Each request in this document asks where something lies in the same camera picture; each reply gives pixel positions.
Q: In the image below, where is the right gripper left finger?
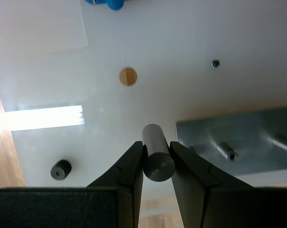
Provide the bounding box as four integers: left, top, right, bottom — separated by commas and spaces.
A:
0, 141, 144, 228

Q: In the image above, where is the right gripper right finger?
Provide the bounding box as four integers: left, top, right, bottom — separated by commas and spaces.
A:
169, 142, 287, 228

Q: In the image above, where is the grey metal cylinder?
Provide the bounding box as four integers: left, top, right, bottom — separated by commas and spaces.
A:
141, 123, 176, 183

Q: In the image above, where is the black round knob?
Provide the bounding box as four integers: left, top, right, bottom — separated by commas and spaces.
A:
50, 159, 72, 182

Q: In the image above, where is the metal pin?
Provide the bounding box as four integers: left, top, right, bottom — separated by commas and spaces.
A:
216, 142, 240, 162
272, 133, 287, 153

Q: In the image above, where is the grey metal plate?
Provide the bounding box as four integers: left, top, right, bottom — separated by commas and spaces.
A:
175, 105, 287, 177

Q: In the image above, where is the white task board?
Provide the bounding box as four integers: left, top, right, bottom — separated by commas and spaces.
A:
0, 0, 287, 202

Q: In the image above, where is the white paper sheet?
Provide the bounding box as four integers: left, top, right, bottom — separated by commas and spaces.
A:
0, 0, 89, 61

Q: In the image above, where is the blue round holder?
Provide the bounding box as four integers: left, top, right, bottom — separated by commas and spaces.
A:
83, 0, 125, 12

